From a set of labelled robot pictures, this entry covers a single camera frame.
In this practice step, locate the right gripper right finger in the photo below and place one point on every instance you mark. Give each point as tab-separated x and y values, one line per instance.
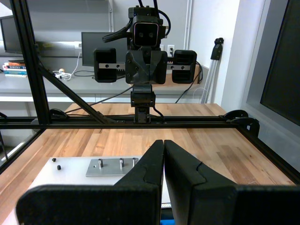
222	206

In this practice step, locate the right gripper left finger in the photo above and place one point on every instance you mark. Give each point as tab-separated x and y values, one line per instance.
93	204

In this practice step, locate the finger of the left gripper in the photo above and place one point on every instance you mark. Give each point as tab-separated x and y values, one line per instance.
136	70
159	70

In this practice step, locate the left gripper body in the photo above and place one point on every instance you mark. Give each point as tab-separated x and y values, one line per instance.
105	65

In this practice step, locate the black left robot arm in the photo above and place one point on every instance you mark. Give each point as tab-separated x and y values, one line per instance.
143	96

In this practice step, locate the black computer monitor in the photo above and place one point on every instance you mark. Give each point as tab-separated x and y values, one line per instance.
103	49
10	35

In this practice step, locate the aluminium plate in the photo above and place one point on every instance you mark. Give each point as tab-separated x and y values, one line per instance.
105	172

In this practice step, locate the white board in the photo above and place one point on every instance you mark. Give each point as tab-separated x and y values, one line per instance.
70	171

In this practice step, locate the folded tripod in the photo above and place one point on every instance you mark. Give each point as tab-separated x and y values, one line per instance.
214	61

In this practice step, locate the stack of books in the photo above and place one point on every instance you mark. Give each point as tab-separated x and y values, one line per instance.
15	69

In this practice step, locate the dark window pane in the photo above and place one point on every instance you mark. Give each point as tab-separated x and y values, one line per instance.
286	70

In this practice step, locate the white wall outlet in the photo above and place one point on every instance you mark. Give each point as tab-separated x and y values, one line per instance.
170	49

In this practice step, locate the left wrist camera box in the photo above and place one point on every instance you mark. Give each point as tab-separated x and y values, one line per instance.
145	34

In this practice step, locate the silver metal post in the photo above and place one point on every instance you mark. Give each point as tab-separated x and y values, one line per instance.
121	163
134	162
100	164

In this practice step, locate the black metal frame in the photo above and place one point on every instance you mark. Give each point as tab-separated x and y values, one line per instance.
30	70

